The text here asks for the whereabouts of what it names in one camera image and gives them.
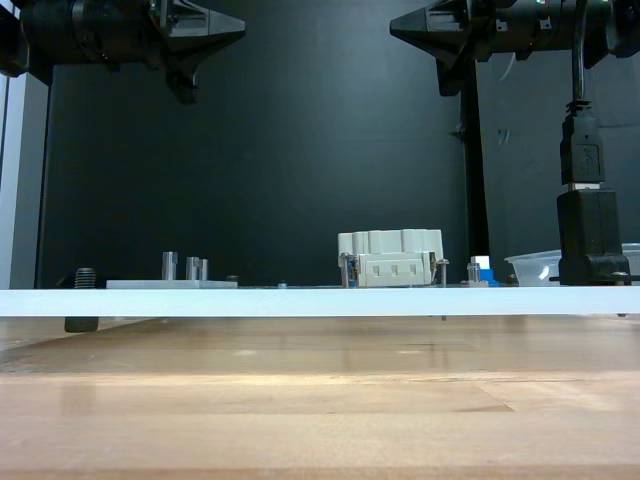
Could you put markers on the clear plastic tub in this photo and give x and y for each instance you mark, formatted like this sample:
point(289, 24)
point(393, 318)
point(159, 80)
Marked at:
point(535, 265)

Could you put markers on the small blue clamp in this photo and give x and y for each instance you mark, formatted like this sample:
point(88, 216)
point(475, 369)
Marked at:
point(487, 277)

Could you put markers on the small silver socket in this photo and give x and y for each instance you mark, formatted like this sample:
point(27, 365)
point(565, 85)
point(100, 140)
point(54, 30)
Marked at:
point(472, 275)

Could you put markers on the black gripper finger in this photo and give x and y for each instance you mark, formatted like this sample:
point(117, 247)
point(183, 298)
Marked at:
point(220, 24)
point(190, 50)
point(445, 20)
point(445, 46)

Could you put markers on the grey metal plate with pins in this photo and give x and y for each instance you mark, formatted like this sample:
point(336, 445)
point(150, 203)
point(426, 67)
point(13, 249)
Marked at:
point(170, 284)

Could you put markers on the black metal frame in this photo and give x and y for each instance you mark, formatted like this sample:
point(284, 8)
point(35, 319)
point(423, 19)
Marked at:
point(475, 175)

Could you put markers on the beige multi-pin connector housing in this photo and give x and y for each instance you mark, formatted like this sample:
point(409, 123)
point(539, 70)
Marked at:
point(390, 250)

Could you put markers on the black USB socket housing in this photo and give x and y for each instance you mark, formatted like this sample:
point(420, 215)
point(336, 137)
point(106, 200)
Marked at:
point(590, 235)

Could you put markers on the white taskboard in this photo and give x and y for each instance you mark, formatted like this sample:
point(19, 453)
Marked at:
point(320, 302)

